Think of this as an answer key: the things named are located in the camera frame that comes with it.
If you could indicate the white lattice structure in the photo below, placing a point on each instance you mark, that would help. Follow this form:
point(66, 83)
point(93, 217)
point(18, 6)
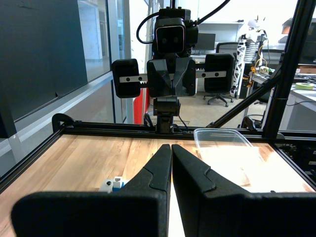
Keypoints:
point(240, 64)

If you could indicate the grey metal wall rail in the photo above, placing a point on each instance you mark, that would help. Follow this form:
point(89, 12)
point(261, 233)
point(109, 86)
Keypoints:
point(49, 108)

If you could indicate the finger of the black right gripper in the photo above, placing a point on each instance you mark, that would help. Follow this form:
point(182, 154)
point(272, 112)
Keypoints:
point(158, 81)
point(186, 81)

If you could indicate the small blue white connector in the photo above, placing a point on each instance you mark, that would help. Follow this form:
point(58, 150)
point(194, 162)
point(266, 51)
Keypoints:
point(118, 185)

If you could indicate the clear plastic tub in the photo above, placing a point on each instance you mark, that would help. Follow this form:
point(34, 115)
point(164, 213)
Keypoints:
point(217, 138)

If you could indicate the black office chair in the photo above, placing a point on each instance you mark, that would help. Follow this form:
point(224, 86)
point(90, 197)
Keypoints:
point(219, 98)

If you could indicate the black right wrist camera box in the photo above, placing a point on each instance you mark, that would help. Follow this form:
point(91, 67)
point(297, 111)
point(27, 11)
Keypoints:
point(170, 35)

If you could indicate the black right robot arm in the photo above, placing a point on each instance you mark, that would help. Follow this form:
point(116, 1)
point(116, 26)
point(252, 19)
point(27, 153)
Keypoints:
point(166, 108)

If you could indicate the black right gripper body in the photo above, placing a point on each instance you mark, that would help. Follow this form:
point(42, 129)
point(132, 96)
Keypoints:
point(126, 84)

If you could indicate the white desk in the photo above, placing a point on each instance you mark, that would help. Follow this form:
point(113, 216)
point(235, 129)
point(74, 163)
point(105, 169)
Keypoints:
point(303, 98)

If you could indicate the green tape roll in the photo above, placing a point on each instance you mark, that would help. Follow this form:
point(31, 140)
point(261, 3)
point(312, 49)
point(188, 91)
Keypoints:
point(304, 86)

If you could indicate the red cabinet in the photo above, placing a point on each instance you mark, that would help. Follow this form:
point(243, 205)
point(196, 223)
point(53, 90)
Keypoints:
point(140, 108)

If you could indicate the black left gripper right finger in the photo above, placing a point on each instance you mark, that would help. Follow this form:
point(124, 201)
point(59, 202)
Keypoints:
point(234, 214)

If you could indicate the black computer monitor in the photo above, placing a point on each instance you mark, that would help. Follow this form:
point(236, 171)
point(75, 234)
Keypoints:
point(206, 42)

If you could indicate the black table frame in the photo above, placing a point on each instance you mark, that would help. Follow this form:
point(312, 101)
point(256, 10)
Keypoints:
point(111, 129)

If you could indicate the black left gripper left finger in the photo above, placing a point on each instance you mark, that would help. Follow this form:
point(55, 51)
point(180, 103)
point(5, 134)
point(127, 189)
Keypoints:
point(98, 214)

